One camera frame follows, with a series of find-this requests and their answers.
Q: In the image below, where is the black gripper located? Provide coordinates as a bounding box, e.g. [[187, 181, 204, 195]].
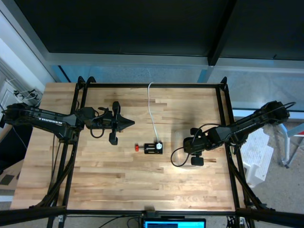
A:
[[104, 101, 135, 145], [190, 127, 211, 167]]

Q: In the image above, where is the white power strip with plugs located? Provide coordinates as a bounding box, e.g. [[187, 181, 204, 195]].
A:
[[13, 88, 42, 105]]

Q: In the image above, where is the black clamp with red knob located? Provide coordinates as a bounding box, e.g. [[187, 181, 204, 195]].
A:
[[134, 142, 164, 155]]

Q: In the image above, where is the white foam block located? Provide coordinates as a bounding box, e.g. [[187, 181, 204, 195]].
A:
[[241, 129, 274, 189]]

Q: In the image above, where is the laptop screen with blue edge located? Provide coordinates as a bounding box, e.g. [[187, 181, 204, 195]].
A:
[[142, 218, 207, 228]]

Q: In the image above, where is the black equipment case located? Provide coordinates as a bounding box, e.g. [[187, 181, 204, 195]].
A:
[[0, 123, 33, 171]]

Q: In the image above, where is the cardboard box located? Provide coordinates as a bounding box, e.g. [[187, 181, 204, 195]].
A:
[[0, 159, 24, 190]]

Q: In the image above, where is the black flat pad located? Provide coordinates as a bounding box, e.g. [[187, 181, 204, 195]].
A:
[[0, 174, 15, 186]]

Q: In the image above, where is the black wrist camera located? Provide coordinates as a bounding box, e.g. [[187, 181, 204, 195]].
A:
[[182, 137, 197, 155]]

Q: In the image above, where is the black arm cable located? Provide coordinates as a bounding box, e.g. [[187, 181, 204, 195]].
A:
[[171, 122, 223, 167], [89, 127, 105, 139]]

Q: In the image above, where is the white power cable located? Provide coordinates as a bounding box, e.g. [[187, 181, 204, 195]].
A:
[[147, 82, 160, 143]]

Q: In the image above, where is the black metal frame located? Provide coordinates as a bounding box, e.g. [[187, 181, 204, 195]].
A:
[[0, 76, 304, 228]]

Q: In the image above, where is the grey metal chair frame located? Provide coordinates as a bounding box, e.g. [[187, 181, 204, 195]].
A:
[[275, 118, 304, 169]]

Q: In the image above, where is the small black camera box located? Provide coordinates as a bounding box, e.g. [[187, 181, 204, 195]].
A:
[[143, 206, 156, 217]]

